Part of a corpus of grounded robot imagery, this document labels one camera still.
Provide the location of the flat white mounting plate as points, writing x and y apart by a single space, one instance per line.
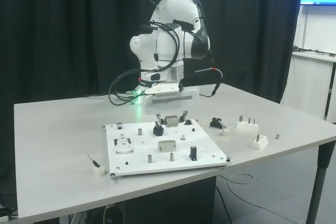
162 89

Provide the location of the grey waterproof plug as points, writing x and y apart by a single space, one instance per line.
172 121

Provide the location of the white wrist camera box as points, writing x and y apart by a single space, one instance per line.
155 76

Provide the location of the dark grey table leg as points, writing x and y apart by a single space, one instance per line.
319 182

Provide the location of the small white plug holder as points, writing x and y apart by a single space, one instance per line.
226 131
99 171

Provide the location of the small metal bolt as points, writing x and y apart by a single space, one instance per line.
183 137

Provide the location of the long white holder with holes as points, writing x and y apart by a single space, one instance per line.
259 144

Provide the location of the white task board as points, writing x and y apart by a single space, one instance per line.
168 166

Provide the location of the black curtain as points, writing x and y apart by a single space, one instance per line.
52 24

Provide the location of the large metal square peg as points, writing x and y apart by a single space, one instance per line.
241 118

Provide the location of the white power strip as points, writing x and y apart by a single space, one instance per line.
6 214

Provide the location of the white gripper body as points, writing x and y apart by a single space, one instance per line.
170 106

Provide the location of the white large gear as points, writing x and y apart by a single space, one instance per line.
124 149

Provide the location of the white small gear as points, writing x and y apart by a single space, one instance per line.
122 136

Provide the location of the white sloped peg holder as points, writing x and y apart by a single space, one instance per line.
247 127

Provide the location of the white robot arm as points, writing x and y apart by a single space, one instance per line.
168 45

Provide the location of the small metal round peg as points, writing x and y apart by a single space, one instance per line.
258 138

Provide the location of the white medium gear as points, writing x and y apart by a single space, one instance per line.
123 142

